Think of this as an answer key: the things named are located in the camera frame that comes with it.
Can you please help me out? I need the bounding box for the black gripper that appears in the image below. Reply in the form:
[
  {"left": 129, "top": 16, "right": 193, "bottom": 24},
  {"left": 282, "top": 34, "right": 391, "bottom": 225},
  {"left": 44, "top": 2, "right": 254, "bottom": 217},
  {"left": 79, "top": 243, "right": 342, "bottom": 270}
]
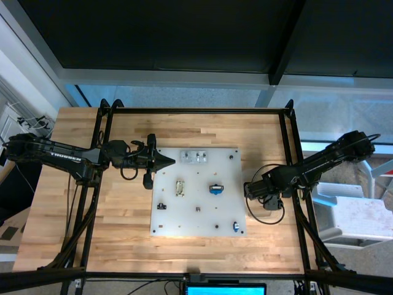
[
  {"left": 244, "top": 180, "right": 267, "bottom": 199},
  {"left": 123, "top": 133, "right": 176, "bottom": 190}
]

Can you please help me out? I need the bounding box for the clear plastic tub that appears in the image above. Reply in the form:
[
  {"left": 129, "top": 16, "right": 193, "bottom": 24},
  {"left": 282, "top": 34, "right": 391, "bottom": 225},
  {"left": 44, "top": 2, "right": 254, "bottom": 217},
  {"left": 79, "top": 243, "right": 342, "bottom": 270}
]
[{"left": 244, "top": 196, "right": 285, "bottom": 224}]

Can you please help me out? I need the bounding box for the white plastic board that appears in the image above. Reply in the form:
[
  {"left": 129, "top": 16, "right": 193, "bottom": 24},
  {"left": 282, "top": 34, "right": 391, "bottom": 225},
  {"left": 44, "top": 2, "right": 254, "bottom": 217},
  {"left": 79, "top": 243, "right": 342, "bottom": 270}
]
[{"left": 149, "top": 147, "right": 247, "bottom": 237}]

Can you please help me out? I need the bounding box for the white grey plastic stool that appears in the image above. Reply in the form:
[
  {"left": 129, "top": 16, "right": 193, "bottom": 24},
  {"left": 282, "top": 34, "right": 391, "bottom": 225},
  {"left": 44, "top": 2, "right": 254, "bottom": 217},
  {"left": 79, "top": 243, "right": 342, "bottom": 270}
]
[{"left": 313, "top": 181, "right": 393, "bottom": 250}]

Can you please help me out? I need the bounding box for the laptop screen with blue edge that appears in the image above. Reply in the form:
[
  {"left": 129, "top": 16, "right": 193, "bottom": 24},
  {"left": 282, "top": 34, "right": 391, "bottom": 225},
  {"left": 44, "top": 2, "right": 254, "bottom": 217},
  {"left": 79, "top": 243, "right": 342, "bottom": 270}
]
[{"left": 183, "top": 282, "right": 267, "bottom": 295}]

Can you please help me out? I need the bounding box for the brown cardboard box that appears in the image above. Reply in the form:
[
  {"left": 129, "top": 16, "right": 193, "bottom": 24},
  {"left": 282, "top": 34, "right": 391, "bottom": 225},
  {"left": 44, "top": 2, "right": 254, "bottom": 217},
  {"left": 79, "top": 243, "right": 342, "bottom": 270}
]
[{"left": 0, "top": 205, "right": 31, "bottom": 247}]

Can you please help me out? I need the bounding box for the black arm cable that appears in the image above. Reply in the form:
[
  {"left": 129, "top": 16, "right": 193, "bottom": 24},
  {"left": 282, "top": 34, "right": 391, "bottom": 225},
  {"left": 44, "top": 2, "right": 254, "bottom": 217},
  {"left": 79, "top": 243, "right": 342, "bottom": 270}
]
[
  {"left": 119, "top": 165, "right": 139, "bottom": 181},
  {"left": 246, "top": 164, "right": 286, "bottom": 224}
]

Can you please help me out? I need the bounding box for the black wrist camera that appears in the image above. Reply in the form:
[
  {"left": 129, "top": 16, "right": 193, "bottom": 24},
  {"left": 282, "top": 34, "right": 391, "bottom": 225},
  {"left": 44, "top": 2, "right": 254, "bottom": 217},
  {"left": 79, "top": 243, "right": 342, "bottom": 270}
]
[{"left": 263, "top": 195, "right": 284, "bottom": 211}]

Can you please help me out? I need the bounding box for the grey aluminium partition frame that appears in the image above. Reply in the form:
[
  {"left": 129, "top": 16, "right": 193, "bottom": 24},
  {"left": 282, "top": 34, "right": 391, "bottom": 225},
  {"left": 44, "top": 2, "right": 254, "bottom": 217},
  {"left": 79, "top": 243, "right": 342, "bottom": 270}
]
[{"left": 0, "top": 0, "right": 277, "bottom": 108}]

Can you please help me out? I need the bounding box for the black table-level camera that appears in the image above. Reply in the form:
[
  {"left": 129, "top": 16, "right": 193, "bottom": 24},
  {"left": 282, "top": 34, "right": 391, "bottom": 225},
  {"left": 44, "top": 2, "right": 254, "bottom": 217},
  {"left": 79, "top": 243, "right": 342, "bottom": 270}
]
[{"left": 183, "top": 266, "right": 206, "bottom": 283}]

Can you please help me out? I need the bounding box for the cable bundle with plugs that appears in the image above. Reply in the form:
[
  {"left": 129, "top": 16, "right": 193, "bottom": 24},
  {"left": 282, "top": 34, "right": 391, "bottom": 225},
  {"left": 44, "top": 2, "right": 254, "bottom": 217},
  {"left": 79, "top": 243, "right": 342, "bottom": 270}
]
[{"left": 9, "top": 103, "right": 53, "bottom": 132}]

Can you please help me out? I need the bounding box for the black partition post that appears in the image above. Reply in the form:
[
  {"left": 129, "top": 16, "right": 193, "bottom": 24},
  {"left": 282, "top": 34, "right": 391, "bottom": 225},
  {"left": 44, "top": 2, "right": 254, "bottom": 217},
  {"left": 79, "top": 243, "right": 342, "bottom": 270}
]
[{"left": 268, "top": 0, "right": 307, "bottom": 86}]

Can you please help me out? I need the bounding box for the black metal frame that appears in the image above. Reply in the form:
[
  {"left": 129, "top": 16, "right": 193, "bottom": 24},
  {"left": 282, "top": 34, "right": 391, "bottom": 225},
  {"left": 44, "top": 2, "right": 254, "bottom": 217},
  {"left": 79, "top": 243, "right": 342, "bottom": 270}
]
[{"left": 0, "top": 98, "right": 393, "bottom": 295}]

